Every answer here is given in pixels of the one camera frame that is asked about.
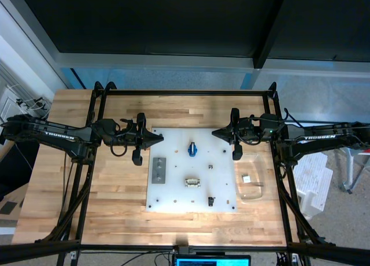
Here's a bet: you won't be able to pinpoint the white task board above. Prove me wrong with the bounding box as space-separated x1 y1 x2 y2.
145 127 239 214

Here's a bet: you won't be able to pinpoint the grey metal stool legs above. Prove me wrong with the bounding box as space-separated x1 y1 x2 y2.
336 146 370 195

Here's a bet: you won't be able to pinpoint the screen with blue edge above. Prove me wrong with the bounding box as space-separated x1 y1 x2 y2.
172 254 251 266

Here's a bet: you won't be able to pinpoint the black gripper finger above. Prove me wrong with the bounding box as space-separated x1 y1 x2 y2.
144 126 164 139
212 123 232 135
212 132 232 147
143 138 164 149

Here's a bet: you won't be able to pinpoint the clear plastic tub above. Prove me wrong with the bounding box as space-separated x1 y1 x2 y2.
233 152 266 205

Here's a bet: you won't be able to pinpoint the beige connector housing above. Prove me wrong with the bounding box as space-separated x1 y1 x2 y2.
184 178 202 189

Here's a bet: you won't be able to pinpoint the blue white connector mount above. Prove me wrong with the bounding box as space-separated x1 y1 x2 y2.
186 142 199 158

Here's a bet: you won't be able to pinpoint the black aluminium frame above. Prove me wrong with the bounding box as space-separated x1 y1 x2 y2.
0 80 370 266

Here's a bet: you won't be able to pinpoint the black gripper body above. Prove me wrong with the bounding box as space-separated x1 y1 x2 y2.
231 108 262 160
115 113 147 167

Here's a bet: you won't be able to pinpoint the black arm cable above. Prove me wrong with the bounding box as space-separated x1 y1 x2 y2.
282 107 303 128
239 114 264 128
110 143 128 157

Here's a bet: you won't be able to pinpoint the white foam block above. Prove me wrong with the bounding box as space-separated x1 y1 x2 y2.
291 152 333 221

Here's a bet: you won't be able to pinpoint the black wall pillar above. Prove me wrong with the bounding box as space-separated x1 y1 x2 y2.
253 0 290 69

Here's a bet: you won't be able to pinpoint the grey metal plate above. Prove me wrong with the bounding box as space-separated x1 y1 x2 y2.
150 156 168 186

